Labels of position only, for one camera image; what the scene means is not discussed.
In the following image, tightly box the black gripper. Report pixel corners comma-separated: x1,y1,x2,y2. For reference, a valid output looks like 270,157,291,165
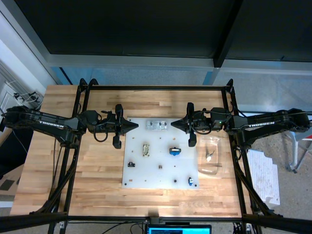
170,102,212,148
101,104,139,149

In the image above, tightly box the grey RJ45 connector cable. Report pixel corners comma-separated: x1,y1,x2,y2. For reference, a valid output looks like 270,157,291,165
205,143,215,162

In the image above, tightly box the aluminium clamp block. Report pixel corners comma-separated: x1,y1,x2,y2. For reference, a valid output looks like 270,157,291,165
145,119,169,132

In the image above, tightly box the white task board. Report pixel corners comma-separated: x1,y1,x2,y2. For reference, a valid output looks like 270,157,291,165
121,117,200,190

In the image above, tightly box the clear plastic tub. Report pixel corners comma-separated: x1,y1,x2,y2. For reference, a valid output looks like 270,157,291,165
196,136,221,176

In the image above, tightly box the black vertical column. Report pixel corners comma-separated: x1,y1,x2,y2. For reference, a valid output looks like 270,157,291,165
214,0,244,68

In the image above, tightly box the white foam block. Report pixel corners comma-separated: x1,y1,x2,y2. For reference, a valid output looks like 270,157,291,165
246,149,281,211

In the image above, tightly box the laptop screen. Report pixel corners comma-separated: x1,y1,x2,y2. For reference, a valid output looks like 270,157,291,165
145,224,212,234

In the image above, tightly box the silver metal stand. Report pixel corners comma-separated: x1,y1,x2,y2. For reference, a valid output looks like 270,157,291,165
279,120,312,174

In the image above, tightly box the brown cardboard box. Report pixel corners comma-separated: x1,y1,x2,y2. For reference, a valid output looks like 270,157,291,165
0,163,25,195

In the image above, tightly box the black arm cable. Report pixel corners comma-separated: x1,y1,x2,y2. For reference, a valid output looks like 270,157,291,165
93,111,113,143
190,110,215,135

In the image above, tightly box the black low camera box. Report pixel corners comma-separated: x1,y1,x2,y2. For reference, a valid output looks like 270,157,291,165
148,212,164,225

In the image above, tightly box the black white cable bundle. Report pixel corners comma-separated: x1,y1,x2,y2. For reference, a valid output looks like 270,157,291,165
12,91,44,108

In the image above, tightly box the black aluminium frame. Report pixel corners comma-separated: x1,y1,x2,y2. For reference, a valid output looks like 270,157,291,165
0,78,312,234

